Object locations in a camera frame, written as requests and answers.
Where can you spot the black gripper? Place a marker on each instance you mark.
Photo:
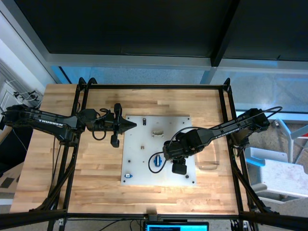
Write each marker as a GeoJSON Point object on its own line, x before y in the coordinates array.
{"type": "Point", "coordinates": [179, 160]}
{"type": "Point", "coordinates": [117, 137]}

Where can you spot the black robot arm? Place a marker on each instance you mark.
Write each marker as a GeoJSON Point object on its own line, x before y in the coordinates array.
{"type": "Point", "coordinates": [48, 122]}
{"type": "Point", "coordinates": [216, 134]}

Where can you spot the white taskboard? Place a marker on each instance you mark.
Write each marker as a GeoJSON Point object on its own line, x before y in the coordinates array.
{"type": "Point", "coordinates": [139, 173]}

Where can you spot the small black socket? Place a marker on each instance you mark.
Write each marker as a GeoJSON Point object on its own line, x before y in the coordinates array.
{"type": "Point", "coordinates": [144, 121]}

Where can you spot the black plug with silver top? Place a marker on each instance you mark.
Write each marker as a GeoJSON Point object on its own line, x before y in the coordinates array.
{"type": "Point", "coordinates": [157, 160]}

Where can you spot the clear plastic tub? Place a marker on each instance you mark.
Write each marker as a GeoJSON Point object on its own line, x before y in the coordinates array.
{"type": "Point", "coordinates": [208, 168]}

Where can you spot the blue square holder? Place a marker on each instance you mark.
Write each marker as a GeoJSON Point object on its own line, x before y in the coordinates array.
{"type": "Point", "coordinates": [123, 176]}

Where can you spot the laptop screen with blue edge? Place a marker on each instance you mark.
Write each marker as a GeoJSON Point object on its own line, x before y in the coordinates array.
{"type": "Point", "coordinates": [175, 227]}

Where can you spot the white step stool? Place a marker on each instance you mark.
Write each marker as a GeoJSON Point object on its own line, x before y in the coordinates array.
{"type": "Point", "coordinates": [284, 175]}

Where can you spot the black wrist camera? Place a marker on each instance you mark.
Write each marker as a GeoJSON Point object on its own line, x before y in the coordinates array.
{"type": "Point", "coordinates": [179, 169]}

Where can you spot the blue round mount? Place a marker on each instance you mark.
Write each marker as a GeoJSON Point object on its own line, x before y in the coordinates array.
{"type": "Point", "coordinates": [153, 161]}

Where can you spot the black metal frame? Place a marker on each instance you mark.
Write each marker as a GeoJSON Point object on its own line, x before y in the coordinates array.
{"type": "Point", "coordinates": [154, 87]}

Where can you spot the black table camera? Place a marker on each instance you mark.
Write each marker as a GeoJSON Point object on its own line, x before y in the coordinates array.
{"type": "Point", "coordinates": [152, 214]}

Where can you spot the white chair frame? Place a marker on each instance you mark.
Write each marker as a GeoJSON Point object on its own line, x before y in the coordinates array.
{"type": "Point", "coordinates": [288, 142]}

